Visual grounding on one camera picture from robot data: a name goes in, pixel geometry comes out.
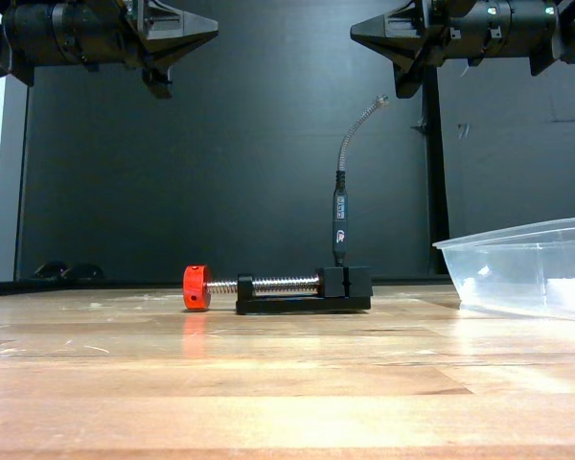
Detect USB-C plug with braided cable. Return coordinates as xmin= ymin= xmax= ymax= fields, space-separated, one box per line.
xmin=332 ymin=93 xmax=391 ymax=222

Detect black USB-C socket adapter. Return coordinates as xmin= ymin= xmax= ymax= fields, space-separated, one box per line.
xmin=332 ymin=218 xmax=350 ymax=267

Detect clear plastic tub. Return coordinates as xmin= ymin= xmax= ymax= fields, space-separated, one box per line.
xmin=430 ymin=215 xmax=575 ymax=322

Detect black vise with red knob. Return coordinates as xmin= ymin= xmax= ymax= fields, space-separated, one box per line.
xmin=181 ymin=263 xmax=373 ymax=316

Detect black curved frame foot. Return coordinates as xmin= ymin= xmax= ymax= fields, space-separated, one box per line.
xmin=33 ymin=261 xmax=68 ymax=282
xmin=62 ymin=263 xmax=105 ymax=282

